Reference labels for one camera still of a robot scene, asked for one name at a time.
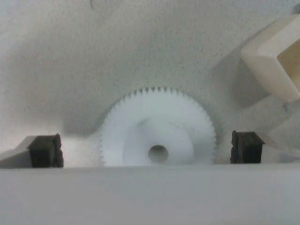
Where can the cream plug holder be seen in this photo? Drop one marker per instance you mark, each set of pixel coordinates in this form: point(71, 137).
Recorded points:
point(262, 58)

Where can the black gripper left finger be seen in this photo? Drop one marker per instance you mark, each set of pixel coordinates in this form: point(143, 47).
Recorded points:
point(44, 152)

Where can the white large gear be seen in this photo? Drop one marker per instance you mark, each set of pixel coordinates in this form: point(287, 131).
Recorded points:
point(140, 112)

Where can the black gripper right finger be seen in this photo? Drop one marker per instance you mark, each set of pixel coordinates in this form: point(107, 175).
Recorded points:
point(246, 147)

